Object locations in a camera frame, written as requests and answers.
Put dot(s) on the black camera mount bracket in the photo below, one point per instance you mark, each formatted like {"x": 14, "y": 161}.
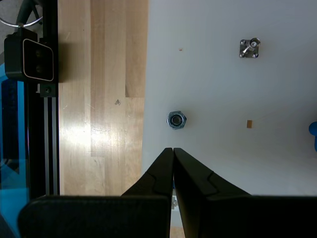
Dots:
{"x": 45, "y": 90}

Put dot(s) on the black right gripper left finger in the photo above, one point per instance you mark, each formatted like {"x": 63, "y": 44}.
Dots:
{"x": 99, "y": 218}

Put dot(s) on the large blue printed mount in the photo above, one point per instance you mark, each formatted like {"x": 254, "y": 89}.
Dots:
{"x": 313, "y": 136}

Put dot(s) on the black table-level camera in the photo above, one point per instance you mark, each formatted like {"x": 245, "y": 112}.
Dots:
{"x": 15, "y": 62}

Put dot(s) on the silver M12 hex nut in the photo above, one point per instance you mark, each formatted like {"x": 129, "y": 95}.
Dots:
{"x": 184, "y": 121}

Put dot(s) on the white board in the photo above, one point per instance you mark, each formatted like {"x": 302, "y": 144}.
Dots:
{"x": 223, "y": 99}

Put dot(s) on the small tan square patch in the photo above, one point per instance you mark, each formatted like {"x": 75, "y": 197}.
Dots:
{"x": 249, "y": 124}

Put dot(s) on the black table frame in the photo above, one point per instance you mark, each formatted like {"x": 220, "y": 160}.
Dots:
{"x": 36, "y": 148}

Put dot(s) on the blue-lit screen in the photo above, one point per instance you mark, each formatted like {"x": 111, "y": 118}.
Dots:
{"x": 12, "y": 173}

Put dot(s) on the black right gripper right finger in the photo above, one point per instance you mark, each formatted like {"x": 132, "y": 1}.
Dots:
{"x": 247, "y": 218}

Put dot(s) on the silver BNC connector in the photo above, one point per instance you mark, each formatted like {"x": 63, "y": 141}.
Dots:
{"x": 249, "y": 47}

